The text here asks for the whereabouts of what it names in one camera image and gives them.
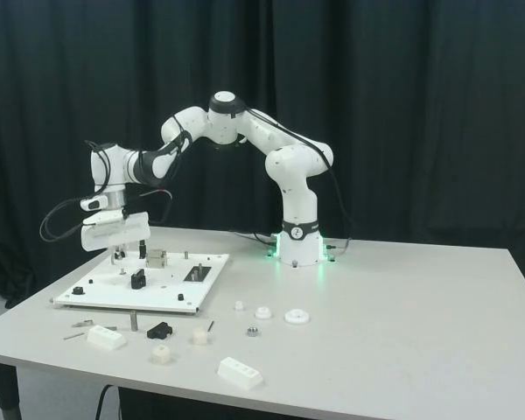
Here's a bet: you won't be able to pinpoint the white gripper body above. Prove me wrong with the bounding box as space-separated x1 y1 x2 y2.
79 211 152 254

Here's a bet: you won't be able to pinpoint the white task board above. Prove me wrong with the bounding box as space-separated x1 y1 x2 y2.
51 249 233 316

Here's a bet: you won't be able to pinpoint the white long holder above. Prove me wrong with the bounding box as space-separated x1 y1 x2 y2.
86 325 129 352
216 356 264 389

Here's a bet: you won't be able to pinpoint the black D-SUB plug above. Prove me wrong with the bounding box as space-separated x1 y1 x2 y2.
146 321 175 340

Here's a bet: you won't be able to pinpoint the black table leg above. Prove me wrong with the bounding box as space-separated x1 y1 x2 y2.
0 359 19 420

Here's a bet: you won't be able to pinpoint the white large gear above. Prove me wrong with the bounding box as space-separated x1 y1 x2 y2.
283 308 310 326

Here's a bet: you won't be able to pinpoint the black curtains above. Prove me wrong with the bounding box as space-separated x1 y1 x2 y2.
0 0 525 310

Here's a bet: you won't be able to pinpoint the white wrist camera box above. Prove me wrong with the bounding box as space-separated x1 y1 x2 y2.
79 197 109 212

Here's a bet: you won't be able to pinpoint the black looped wrist cable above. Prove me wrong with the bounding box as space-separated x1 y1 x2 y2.
39 198 91 242

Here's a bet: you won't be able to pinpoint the black forearm cable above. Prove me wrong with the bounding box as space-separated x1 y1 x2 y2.
162 114 194 181

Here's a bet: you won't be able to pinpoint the black cable at arm foot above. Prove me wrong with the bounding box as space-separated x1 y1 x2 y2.
230 229 282 247

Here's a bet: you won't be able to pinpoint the black cable under table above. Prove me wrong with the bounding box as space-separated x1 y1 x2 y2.
96 383 120 420

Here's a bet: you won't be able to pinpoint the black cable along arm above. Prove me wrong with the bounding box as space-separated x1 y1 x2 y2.
239 106 354 254

